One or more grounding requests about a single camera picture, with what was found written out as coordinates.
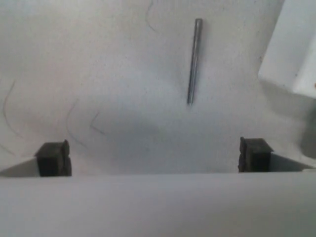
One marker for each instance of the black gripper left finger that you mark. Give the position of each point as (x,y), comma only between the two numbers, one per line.
(53,160)

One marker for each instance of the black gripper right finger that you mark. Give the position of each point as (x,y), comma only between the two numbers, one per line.
(256,158)

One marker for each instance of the long white peg holder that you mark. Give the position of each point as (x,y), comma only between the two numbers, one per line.
(291,49)

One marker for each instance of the thin metal round peg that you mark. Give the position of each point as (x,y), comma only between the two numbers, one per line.
(195,61)

